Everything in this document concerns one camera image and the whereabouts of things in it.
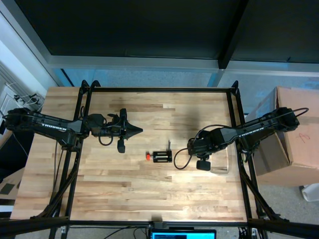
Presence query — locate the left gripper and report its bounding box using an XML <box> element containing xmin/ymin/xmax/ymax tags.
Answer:
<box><xmin>119</xmin><ymin>108</ymin><xmax>144</xmax><ymax>140</ymax></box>

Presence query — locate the black clamp with red knob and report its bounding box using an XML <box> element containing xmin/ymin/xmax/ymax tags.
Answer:
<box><xmin>146</xmin><ymin>150</ymin><xmax>173</xmax><ymax>164</ymax></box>

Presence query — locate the black frame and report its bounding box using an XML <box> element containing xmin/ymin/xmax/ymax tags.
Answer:
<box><xmin>0</xmin><ymin>79</ymin><xmax>319</xmax><ymax>239</ymax></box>

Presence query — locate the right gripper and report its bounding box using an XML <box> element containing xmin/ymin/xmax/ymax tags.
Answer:
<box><xmin>187</xmin><ymin>137</ymin><xmax>213</xmax><ymax>161</ymax></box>

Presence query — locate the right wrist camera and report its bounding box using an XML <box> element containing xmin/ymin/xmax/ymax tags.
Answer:
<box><xmin>196</xmin><ymin>160</ymin><xmax>211</xmax><ymax>172</ymax></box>

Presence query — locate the cardboard box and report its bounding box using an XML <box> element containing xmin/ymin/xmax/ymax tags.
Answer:
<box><xmin>245</xmin><ymin>86</ymin><xmax>319</xmax><ymax>188</ymax></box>

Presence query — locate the clear plastic container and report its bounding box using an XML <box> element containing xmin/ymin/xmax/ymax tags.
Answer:
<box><xmin>210</xmin><ymin>146</ymin><xmax>237</xmax><ymax>175</ymax></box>

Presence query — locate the blue screen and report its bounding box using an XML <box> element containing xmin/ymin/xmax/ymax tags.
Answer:
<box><xmin>149</xmin><ymin>229</ymin><xmax>217</xmax><ymax>239</ymax></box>

